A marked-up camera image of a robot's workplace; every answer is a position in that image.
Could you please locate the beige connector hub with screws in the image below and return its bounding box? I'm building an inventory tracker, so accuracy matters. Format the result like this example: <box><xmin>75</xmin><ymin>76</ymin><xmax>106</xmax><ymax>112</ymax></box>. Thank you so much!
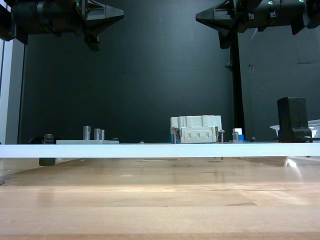
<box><xmin>169</xmin><ymin>114</ymin><xmax>226</xmax><ymax>145</ymax></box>

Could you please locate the small blue clamp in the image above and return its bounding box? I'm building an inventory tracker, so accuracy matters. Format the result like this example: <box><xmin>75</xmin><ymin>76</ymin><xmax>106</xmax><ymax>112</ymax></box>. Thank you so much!
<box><xmin>232</xmin><ymin>127</ymin><xmax>245</xmax><ymax>144</ymax></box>

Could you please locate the grey metal plate with pegs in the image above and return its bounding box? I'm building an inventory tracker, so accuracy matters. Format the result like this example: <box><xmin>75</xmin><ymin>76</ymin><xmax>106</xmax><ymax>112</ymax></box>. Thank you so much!
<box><xmin>55</xmin><ymin>125</ymin><xmax>120</xmax><ymax>145</ymax></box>

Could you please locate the black plastic block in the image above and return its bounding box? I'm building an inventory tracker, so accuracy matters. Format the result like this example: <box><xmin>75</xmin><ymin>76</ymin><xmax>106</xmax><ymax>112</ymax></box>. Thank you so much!
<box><xmin>276</xmin><ymin>96</ymin><xmax>314</xmax><ymax>144</ymax></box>

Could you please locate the white plastic board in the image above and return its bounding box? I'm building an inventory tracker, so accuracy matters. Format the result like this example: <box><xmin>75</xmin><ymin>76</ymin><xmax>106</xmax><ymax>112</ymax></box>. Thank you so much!
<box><xmin>0</xmin><ymin>141</ymin><xmax>320</xmax><ymax>159</ymax></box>

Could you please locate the black wall column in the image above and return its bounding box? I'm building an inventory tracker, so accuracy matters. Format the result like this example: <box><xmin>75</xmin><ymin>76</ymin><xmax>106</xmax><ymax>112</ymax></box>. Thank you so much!
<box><xmin>224</xmin><ymin>46</ymin><xmax>246</xmax><ymax>142</ymax></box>

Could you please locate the grey metal partition frame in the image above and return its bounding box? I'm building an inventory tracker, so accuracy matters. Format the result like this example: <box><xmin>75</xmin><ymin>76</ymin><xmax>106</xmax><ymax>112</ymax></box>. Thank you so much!
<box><xmin>0</xmin><ymin>38</ymin><xmax>26</xmax><ymax>146</ymax></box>

